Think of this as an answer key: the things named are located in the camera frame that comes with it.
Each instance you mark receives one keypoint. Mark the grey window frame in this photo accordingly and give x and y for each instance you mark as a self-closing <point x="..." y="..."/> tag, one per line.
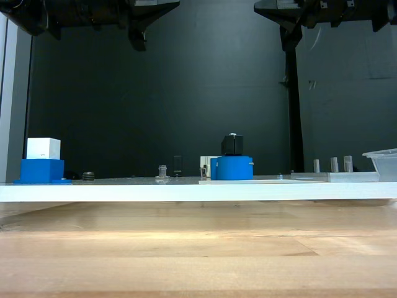
<point x="15" y="108"/>

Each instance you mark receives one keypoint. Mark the white connector housing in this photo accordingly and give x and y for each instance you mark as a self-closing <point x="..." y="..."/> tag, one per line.
<point x="205" y="163"/>

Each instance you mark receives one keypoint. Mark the blue round clamp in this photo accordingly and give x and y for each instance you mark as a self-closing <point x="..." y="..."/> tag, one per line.
<point x="232" y="169"/>

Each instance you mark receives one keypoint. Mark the grey metal peg plate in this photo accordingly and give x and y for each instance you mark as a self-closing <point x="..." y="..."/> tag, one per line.
<point x="341" y="177"/>

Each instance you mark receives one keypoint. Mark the clear plastic tub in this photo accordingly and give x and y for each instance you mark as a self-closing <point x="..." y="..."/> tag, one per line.
<point x="386" y="167"/>

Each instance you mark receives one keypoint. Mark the white cube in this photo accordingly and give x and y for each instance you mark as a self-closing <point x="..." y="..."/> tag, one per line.
<point x="43" y="148"/>

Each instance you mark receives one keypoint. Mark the white taskboard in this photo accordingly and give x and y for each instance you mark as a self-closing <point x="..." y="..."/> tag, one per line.
<point x="186" y="192"/>

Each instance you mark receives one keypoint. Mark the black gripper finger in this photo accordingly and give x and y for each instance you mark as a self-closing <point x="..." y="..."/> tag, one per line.
<point x="285" y="21"/>
<point x="149" y="7"/>
<point x="149" y="21"/>
<point x="279" y="7"/>

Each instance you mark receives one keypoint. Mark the black block with silver screw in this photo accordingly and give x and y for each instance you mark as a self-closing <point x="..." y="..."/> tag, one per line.
<point x="232" y="144"/>

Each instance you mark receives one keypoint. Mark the clear plastic fitting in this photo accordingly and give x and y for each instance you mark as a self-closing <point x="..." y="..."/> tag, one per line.
<point x="162" y="174"/>

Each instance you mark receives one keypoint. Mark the blue square base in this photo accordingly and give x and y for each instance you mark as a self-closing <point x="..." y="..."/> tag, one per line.
<point x="41" y="170"/>

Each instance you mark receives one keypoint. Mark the black knurled knob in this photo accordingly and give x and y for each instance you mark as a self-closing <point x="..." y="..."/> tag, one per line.
<point x="88" y="176"/>

